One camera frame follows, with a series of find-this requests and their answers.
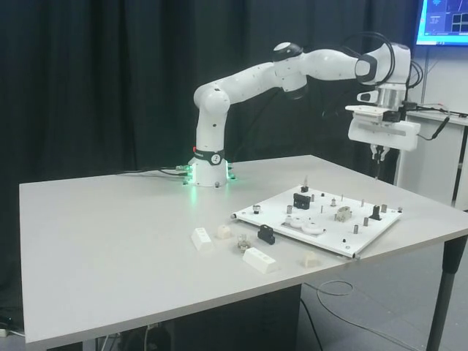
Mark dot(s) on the flat white mounting plate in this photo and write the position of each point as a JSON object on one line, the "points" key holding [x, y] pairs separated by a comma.
{"points": [[365, 110]]}

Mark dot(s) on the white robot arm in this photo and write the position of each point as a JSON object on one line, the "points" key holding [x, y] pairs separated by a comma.
{"points": [[248, 78]]}

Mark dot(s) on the white holder with holes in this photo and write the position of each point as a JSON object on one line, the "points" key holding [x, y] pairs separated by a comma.
{"points": [[202, 239], [260, 260]]}

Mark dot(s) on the black waterproof plug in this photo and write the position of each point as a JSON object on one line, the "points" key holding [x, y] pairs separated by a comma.
{"points": [[256, 210]]}

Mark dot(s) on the black Ethernet plug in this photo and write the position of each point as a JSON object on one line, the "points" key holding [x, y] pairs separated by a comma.
{"points": [[305, 189]]}

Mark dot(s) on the white medium gear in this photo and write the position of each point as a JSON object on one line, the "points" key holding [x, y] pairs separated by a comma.
{"points": [[294, 222]]}

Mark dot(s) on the black table leg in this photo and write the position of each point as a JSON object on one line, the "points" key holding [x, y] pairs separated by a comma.
{"points": [[444, 300]]}

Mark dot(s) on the black D-SUB plug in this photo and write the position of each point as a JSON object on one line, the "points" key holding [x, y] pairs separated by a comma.
{"points": [[267, 234]]}

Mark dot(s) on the white task board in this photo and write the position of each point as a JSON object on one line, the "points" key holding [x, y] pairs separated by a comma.
{"points": [[329, 234]]}

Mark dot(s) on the small cream holder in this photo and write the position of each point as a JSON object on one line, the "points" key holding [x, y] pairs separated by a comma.
{"points": [[223, 232], [310, 259]]}

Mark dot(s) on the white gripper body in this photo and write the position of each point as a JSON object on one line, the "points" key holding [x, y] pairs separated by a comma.
{"points": [[384, 133]]}

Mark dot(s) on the metal square peg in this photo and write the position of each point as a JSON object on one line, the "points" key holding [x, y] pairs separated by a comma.
{"points": [[383, 208]]}

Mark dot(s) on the white cabinet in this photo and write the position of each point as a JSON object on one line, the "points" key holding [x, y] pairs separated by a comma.
{"points": [[435, 164]]}

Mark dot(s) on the black curtains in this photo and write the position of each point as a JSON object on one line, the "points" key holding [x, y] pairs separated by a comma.
{"points": [[109, 73]]}

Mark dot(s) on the white large gear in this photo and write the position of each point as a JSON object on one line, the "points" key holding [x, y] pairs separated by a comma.
{"points": [[313, 229]]}

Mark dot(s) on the metal round peg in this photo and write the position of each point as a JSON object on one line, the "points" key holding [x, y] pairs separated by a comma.
{"points": [[355, 229], [365, 222]]}

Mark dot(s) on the blue screen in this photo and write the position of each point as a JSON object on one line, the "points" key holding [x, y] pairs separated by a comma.
{"points": [[444, 22]]}

